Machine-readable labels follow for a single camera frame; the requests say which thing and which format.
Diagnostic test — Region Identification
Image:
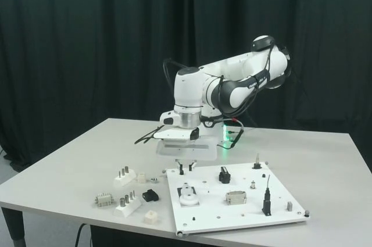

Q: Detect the black Ethernet plug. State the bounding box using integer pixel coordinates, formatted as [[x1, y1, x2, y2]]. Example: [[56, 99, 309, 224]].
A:
[[142, 189, 160, 203]]

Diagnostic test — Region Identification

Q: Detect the dark grey table leg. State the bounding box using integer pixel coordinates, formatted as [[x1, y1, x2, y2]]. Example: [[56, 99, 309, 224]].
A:
[[1, 206, 24, 247]]

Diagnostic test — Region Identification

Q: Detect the white square peg holder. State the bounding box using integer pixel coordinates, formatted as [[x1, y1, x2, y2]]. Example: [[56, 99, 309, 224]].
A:
[[113, 171, 137, 188]]

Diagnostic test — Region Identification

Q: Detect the white round peg holder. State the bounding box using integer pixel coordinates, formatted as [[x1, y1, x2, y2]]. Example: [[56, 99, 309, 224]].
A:
[[112, 199, 142, 218]]

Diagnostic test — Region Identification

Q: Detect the white large gear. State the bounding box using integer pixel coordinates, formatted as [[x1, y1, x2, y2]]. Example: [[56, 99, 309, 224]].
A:
[[179, 193, 200, 207]]

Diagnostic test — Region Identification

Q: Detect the white box with dark window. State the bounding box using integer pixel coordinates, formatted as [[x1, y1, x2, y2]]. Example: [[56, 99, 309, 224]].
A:
[[159, 110, 181, 126]]

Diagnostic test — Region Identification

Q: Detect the grey waterproof plug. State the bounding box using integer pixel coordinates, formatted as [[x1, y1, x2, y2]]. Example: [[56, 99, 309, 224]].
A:
[[93, 192, 115, 209]]

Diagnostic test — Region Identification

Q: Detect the black cabinet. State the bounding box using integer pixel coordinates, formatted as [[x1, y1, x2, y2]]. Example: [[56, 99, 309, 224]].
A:
[[90, 223, 204, 247]]

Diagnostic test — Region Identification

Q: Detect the black D-SUB plug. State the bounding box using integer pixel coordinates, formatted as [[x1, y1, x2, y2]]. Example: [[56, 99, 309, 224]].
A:
[[217, 166, 232, 184]]

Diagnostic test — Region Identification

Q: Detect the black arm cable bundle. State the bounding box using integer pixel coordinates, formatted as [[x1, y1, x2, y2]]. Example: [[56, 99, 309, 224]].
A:
[[133, 42, 293, 146]]

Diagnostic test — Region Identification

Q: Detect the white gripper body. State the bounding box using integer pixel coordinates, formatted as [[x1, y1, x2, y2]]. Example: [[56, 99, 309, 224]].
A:
[[156, 139, 217, 161]]

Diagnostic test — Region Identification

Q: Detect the black USB plug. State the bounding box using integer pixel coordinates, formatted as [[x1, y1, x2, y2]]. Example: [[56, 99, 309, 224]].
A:
[[261, 174, 274, 217]]

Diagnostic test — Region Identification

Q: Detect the black curtain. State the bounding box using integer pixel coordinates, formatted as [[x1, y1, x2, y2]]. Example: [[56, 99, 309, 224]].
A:
[[0, 0, 372, 172]]

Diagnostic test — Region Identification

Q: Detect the black floor cable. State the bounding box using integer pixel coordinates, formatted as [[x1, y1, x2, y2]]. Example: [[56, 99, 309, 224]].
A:
[[76, 223, 90, 247]]

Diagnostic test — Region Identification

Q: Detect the thin black rod on wire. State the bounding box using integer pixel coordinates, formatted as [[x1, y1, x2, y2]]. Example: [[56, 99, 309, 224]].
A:
[[203, 116, 246, 149]]

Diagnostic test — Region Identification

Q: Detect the white task board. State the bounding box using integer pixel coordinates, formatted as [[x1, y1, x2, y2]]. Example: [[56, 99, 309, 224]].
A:
[[163, 161, 310, 230]]

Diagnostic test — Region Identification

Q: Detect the silver flange ring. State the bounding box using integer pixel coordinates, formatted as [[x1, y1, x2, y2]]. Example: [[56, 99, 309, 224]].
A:
[[179, 112, 201, 128]]

